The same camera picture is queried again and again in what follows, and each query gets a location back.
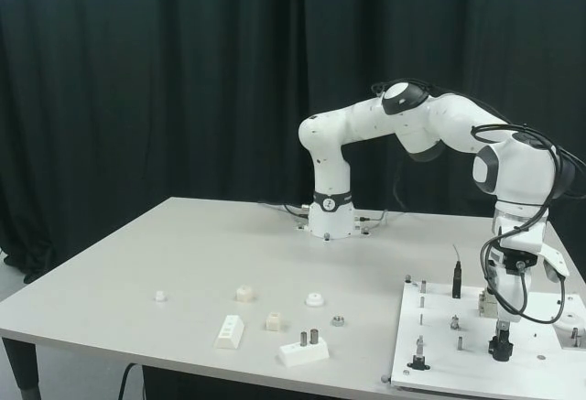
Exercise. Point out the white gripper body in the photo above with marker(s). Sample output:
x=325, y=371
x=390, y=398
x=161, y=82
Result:
x=513, y=299

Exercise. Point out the grey waterproof plug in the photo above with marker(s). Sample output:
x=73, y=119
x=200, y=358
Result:
x=486, y=305

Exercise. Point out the metal BNC plug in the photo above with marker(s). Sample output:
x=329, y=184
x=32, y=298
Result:
x=454, y=323

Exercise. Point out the white large gear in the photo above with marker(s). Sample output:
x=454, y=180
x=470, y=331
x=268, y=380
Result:
x=570, y=321

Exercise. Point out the white task board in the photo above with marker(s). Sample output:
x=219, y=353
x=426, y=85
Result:
x=439, y=372

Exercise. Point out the metal shaft with black base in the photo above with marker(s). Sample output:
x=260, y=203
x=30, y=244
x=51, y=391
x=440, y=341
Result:
x=419, y=354

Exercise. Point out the metal square peg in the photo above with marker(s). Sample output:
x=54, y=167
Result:
x=424, y=287

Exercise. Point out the metal nut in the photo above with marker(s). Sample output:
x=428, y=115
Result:
x=338, y=320

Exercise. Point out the thick metal round peg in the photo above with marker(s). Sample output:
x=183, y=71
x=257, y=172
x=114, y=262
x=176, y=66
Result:
x=314, y=336

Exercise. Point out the white medium gear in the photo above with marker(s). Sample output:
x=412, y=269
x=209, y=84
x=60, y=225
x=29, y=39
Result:
x=314, y=300

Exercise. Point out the thin metal round peg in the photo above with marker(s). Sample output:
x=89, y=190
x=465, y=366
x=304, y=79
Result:
x=303, y=338

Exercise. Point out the white peg holder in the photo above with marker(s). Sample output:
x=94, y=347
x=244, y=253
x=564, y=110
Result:
x=302, y=355

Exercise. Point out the cream cube holder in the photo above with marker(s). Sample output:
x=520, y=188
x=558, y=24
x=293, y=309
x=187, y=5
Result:
x=274, y=322
x=244, y=295

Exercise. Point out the black cabinet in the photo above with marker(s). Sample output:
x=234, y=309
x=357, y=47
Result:
x=265, y=386

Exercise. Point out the white slotted holder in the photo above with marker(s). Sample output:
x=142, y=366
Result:
x=229, y=333

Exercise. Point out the white small gear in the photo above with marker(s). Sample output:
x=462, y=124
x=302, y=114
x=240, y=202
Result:
x=159, y=297

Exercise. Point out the black curtain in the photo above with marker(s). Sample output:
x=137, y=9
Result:
x=137, y=52

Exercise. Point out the black table leg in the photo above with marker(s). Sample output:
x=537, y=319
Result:
x=20, y=368

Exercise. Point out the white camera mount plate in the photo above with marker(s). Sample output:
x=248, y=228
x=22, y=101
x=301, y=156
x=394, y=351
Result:
x=556, y=260

